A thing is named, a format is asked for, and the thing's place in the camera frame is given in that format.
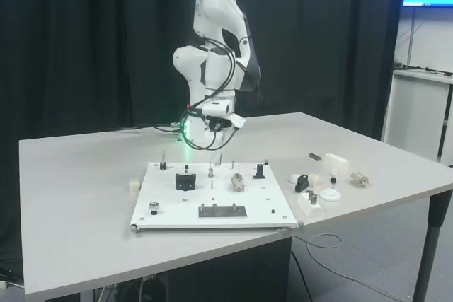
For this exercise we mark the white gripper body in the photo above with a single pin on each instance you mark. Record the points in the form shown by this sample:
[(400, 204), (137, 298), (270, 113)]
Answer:
[(219, 137)]

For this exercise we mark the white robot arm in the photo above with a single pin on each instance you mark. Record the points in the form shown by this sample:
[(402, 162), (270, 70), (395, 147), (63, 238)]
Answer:
[(212, 15)]

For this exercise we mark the metal BNC plug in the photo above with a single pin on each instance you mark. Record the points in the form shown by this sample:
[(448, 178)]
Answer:
[(210, 172)]

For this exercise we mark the beige metal connector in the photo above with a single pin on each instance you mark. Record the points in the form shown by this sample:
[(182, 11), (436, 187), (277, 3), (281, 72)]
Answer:
[(360, 180), (238, 183)]

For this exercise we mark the black upright plug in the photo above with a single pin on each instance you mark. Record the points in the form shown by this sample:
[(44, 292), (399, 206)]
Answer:
[(260, 173)]

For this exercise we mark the black D-SUB plug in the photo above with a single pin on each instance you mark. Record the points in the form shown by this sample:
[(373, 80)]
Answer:
[(185, 181)]

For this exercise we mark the black plug with metal pin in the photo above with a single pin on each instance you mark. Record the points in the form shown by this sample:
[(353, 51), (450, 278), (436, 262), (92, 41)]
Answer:
[(163, 165)]

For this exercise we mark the white task board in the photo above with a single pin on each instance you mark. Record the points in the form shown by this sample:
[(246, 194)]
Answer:
[(247, 210)]

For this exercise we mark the black angular plug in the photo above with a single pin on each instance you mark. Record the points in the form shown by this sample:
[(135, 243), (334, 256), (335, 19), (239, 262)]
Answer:
[(302, 182)]

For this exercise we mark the metal bolt with black base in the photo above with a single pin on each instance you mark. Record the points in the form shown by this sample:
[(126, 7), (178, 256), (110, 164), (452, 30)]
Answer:
[(153, 207)]

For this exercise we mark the dark grey flat bar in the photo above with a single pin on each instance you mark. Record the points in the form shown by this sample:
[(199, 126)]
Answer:
[(314, 156)]

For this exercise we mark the small white holder cube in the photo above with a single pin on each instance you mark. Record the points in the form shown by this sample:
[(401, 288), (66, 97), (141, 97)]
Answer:
[(133, 186), (315, 180)]

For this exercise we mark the metal round peg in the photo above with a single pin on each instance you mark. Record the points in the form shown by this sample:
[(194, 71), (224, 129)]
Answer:
[(308, 196)]

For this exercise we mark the white peg holder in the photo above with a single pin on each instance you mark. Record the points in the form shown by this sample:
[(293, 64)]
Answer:
[(311, 209)]

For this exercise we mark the white rectangular holder block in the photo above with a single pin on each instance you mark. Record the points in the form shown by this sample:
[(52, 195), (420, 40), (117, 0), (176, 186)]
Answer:
[(336, 164)]

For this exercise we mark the black and white small plug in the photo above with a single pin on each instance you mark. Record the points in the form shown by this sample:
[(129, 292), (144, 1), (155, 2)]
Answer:
[(333, 180)]

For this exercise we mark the white large gear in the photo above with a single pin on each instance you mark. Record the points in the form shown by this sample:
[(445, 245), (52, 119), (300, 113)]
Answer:
[(330, 196)]

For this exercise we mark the black curtain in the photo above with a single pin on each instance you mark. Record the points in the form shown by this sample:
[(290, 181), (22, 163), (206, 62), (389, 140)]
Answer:
[(88, 51)]

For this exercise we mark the white cabinet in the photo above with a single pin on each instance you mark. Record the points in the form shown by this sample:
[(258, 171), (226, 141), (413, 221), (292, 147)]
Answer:
[(417, 114)]

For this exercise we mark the dark grey table leg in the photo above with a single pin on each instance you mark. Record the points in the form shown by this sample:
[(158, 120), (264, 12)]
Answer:
[(434, 238)]

